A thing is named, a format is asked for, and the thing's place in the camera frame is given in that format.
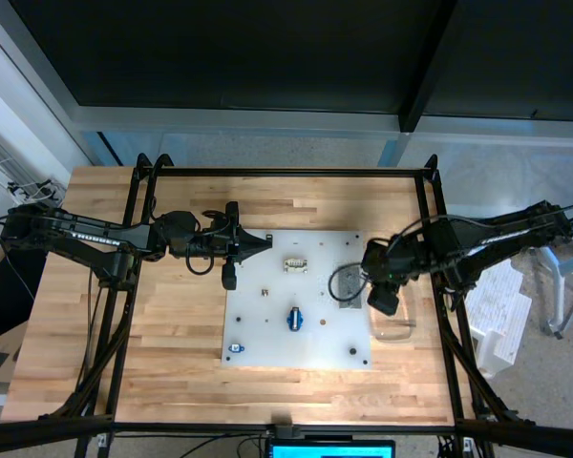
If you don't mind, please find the small black camera box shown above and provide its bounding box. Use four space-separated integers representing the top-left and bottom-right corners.
271 419 301 439

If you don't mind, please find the grey metal block with holes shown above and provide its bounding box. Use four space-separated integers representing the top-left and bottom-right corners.
337 265 364 310

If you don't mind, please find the blue round socket with connector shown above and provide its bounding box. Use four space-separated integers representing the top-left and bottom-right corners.
284 306 307 333

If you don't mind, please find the cardboard box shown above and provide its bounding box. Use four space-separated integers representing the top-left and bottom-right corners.
0 319 30 383

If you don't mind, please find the grey metal stand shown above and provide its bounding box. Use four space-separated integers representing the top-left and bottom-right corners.
529 240 573 341

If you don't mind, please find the clear plastic tub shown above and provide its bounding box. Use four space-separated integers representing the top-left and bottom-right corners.
370 276 420 341

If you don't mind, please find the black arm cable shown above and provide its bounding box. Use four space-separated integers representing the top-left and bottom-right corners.
328 262 370 304
184 243 216 277

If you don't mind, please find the white task board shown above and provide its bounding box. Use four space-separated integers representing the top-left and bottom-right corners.
219 229 374 371

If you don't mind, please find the blue laptop screen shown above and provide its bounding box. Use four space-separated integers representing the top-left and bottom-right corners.
265 439 396 458

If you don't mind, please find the white foam packing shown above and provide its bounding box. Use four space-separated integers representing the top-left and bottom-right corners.
462 264 536 381

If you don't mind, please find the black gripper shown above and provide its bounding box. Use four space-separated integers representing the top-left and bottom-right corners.
360 239 410 318
201 200 274 291

